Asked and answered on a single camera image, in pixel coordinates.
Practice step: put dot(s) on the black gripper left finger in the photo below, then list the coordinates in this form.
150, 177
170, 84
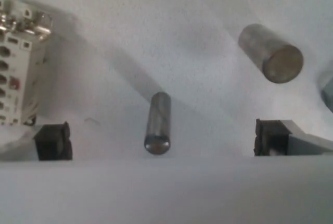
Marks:
53, 143

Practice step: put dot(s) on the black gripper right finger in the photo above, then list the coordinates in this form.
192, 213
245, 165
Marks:
271, 140

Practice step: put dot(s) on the large metal round peg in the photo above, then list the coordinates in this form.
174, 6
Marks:
273, 52

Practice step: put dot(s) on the small metal round peg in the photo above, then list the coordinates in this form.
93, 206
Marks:
158, 125

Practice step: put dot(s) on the grey metal part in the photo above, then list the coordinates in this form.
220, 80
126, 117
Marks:
328, 91

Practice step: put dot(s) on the white connector block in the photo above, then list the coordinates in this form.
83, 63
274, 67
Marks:
18, 65

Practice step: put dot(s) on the white task board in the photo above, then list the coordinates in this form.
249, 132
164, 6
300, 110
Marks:
166, 26

